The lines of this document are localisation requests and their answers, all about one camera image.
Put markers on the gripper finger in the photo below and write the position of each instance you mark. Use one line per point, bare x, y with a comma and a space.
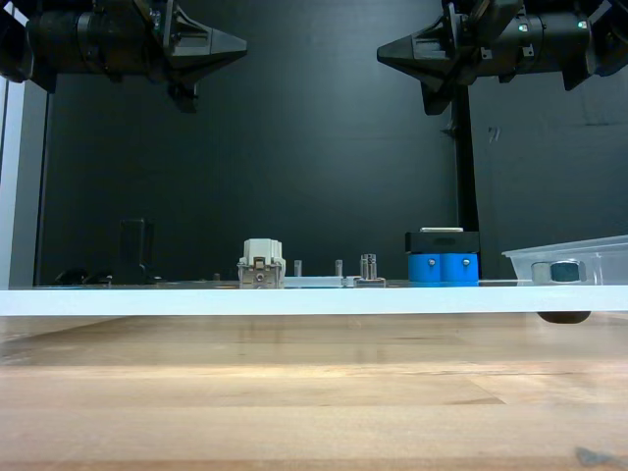
225, 43
196, 68
397, 49
427, 71

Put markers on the silver M12 hex nut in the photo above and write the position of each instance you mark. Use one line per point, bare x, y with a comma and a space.
564, 272

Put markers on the black connector block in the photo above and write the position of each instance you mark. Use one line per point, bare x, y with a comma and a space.
441, 241

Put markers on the beige connector housing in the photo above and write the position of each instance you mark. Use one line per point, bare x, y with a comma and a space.
260, 255

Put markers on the silver metal socket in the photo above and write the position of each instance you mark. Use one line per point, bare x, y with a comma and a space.
369, 267

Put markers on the white board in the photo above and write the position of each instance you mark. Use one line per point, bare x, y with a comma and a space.
245, 301

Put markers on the clear acrylic bar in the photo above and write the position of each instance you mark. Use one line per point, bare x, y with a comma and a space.
314, 282

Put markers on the clear plastic tub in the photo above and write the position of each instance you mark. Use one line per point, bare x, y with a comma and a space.
608, 255

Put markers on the black M12 bolt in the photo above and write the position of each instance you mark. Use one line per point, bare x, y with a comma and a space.
561, 318

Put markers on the black wall post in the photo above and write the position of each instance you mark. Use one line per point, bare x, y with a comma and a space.
466, 196

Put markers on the blue plastic mount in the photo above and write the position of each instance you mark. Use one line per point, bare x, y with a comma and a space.
444, 275

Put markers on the silver standoff post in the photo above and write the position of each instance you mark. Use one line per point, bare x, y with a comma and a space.
338, 268
297, 268

